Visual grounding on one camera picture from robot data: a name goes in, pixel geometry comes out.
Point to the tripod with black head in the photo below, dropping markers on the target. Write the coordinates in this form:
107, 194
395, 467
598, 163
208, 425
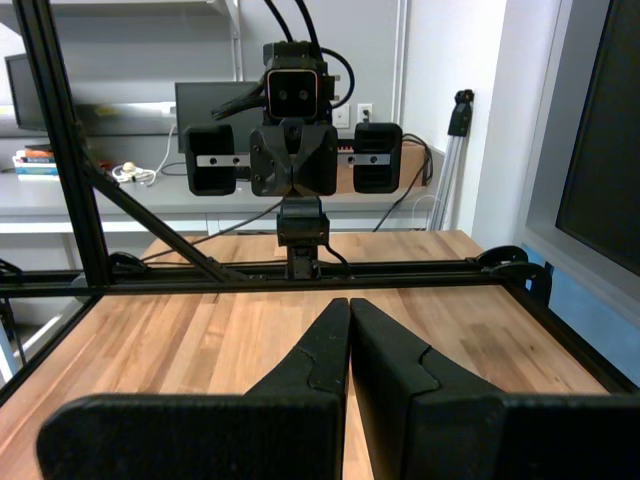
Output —
460, 117

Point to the white wall shelf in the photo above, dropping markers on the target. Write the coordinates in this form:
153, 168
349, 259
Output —
125, 5

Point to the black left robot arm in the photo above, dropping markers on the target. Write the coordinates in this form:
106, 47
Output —
302, 225

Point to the black aluminium frame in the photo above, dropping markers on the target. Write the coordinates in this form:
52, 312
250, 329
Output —
62, 150

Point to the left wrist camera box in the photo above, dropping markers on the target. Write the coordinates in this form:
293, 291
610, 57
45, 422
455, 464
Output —
291, 95

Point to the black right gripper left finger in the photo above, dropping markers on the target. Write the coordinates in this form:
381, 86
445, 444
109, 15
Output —
200, 440

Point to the dark computer monitor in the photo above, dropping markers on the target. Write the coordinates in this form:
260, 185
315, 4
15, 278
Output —
200, 100
20, 90

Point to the stack of books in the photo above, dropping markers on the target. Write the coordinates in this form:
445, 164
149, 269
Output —
32, 167

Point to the white wall outlet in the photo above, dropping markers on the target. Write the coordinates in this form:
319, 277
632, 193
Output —
342, 116
365, 112

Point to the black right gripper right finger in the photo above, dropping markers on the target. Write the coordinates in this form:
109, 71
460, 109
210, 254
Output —
500, 440

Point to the grey desk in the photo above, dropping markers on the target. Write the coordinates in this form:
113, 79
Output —
175, 200

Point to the brown cardboard box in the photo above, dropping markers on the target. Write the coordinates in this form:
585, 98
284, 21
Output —
345, 181

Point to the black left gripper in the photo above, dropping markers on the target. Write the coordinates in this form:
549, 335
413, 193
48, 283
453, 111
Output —
212, 182

